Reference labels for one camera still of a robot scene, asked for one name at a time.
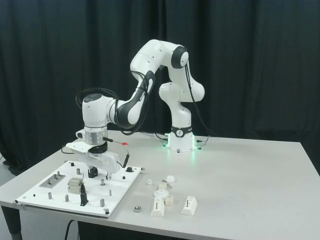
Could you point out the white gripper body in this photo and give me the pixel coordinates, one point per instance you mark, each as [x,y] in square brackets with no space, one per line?
[105,162]

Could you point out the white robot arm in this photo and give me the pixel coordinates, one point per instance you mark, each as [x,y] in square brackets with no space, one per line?
[180,110]

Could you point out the white wedge peg holder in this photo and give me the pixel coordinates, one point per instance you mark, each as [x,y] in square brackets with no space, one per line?
[157,211]
[189,210]

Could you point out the metal BNC plug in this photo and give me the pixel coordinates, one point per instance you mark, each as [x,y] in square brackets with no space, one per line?
[102,182]

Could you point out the white task board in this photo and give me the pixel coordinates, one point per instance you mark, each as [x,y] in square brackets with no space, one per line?
[117,190]

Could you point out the thin black rod red tag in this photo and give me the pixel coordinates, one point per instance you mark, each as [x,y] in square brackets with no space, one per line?
[127,160]

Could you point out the black upright plug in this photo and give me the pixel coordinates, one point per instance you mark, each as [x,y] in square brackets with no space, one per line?
[84,196]

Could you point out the flat white mounting plate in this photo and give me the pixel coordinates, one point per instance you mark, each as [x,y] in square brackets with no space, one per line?
[76,147]

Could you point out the metal hex nut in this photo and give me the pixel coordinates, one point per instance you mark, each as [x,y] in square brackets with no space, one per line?
[136,209]

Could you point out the small white cube holder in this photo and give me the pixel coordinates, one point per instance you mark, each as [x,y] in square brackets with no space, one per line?
[162,186]
[169,201]

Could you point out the white large gear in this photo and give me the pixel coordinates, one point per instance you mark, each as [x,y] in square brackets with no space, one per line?
[161,194]

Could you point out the dark table leg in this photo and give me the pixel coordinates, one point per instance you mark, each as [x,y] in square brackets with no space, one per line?
[11,222]

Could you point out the black curtain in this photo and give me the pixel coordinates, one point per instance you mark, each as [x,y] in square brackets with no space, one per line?
[50,50]

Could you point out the small white camera box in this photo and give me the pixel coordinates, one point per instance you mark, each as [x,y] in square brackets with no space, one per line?
[80,134]

